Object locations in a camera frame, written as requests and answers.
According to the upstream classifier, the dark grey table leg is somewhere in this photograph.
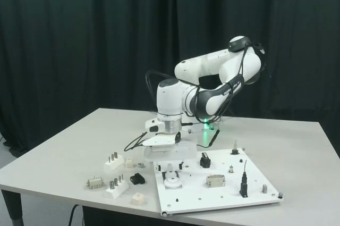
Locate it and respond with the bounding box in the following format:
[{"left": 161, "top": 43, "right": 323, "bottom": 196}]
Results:
[{"left": 1, "top": 189, "right": 22, "bottom": 226}]

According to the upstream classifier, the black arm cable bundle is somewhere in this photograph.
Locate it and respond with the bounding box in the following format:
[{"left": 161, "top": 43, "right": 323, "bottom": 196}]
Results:
[{"left": 123, "top": 38, "right": 268, "bottom": 151}]

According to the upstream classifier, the black Ethernet plug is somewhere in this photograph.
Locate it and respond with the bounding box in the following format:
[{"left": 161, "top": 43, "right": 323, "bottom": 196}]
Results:
[{"left": 130, "top": 173, "right": 146, "bottom": 186}]

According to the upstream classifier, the silver flange ring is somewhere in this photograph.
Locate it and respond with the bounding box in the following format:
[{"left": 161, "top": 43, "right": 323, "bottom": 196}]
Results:
[{"left": 163, "top": 120, "right": 183, "bottom": 133}]

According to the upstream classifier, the grey waterproof plug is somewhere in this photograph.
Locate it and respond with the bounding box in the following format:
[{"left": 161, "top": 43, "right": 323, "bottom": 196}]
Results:
[{"left": 85, "top": 176, "right": 105, "bottom": 191}]

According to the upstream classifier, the white task board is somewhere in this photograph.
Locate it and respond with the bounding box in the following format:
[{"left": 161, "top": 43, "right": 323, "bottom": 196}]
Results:
[{"left": 149, "top": 147, "right": 284, "bottom": 211}]

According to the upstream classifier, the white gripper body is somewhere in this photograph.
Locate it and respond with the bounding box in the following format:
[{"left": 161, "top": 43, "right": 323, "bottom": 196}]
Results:
[{"left": 143, "top": 143, "right": 198, "bottom": 162}]

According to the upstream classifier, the black cabinet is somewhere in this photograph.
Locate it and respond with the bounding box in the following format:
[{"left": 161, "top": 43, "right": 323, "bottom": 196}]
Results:
[{"left": 82, "top": 204, "right": 186, "bottom": 226}]

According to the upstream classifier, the white round peg holder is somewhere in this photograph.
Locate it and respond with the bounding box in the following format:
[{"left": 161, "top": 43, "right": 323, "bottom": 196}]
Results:
[{"left": 103, "top": 182, "right": 130, "bottom": 199}]

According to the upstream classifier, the black USB plug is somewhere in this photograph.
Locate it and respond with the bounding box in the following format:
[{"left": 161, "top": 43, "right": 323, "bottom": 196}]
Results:
[{"left": 239, "top": 160, "right": 250, "bottom": 199}]

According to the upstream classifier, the black floor cable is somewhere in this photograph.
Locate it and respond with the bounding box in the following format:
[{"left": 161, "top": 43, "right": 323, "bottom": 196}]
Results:
[{"left": 69, "top": 204, "right": 82, "bottom": 226}]

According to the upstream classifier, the white box with dark window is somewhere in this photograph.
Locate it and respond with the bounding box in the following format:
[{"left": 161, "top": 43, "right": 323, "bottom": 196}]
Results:
[{"left": 144, "top": 119, "right": 165, "bottom": 133}]

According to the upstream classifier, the black curtain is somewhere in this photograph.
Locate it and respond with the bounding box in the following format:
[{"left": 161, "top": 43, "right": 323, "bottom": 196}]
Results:
[{"left": 0, "top": 0, "right": 340, "bottom": 157}]

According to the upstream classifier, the white large gear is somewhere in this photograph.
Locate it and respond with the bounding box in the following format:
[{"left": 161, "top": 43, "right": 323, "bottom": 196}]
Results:
[{"left": 164, "top": 177, "right": 183, "bottom": 189}]

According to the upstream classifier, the black D-SUB plug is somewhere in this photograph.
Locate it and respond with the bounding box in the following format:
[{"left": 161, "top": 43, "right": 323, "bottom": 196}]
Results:
[{"left": 199, "top": 152, "right": 212, "bottom": 169}]

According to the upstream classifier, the white square peg holder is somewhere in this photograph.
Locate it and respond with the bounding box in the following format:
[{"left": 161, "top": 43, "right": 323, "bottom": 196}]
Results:
[{"left": 103, "top": 156, "right": 125, "bottom": 172}]

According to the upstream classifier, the thin black rod on wire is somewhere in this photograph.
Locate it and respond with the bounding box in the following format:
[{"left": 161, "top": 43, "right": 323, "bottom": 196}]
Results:
[{"left": 182, "top": 121, "right": 220, "bottom": 147}]

